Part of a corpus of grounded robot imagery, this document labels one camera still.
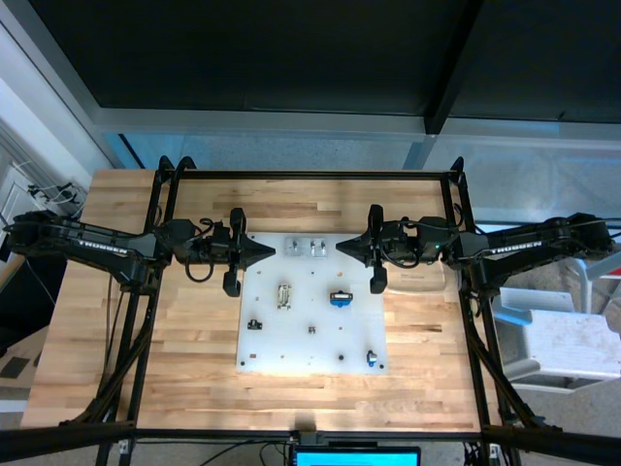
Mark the clear plastic tub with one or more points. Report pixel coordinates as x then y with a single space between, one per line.
417 282

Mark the brown cardboard box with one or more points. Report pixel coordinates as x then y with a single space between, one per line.
39 349

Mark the white mounting board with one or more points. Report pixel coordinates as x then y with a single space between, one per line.
291 349

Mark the black metal frame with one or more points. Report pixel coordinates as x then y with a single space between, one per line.
218 433

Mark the black socket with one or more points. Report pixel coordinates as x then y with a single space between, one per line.
254 325

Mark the white step stool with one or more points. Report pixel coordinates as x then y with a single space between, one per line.
567 340

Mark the blue black d-sub connector mount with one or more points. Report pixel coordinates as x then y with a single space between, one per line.
340 301

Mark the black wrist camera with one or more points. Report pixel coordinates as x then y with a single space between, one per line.
220 247
399 247

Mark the beige multi-pin connector housing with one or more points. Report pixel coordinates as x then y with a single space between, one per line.
284 297

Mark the blue rj45 socket mount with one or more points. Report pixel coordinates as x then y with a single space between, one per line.
372 366

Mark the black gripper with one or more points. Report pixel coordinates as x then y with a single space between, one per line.
236 281
378 281

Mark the blue-edged screen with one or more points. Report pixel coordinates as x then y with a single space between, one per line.
354 458

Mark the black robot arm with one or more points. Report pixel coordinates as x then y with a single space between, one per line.
97 242
509 250

